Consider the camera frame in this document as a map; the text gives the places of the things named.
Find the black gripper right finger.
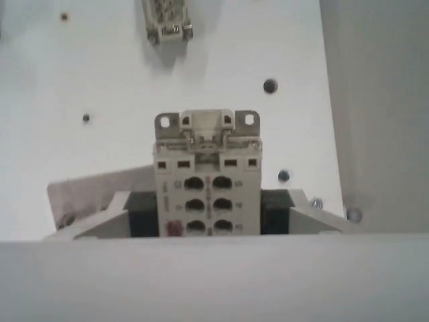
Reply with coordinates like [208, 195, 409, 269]
[260, 189, 375, 236]

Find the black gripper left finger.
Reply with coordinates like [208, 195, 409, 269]
[42, 190, 157, 239]

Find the white task board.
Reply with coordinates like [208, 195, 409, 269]
[0, 0, 363, 241]

